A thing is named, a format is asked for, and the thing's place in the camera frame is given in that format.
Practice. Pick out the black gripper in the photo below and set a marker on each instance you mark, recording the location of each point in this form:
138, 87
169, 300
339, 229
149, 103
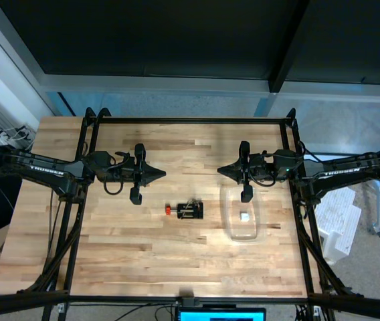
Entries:
244, 148
139, 154

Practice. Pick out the white foam block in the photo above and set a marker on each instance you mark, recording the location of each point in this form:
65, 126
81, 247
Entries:
244, 216

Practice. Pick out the black clamp with red knob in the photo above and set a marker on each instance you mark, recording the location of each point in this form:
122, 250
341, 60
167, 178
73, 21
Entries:
196, 213

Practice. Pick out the clear plastic tub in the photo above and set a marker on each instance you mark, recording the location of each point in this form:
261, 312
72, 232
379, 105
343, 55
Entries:
243, 235

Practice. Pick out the white stepped plastic block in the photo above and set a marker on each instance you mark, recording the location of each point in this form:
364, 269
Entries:
337, 227

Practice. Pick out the blue laptop screen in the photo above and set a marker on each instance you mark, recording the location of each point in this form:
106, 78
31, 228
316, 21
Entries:
220, 315

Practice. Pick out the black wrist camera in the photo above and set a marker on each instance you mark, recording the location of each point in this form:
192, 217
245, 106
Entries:
128, 172
262, 170

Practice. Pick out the black metal table frame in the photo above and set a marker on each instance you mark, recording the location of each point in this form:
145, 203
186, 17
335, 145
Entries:
190, 119

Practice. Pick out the small black table camera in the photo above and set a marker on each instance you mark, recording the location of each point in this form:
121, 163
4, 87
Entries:
187, 300

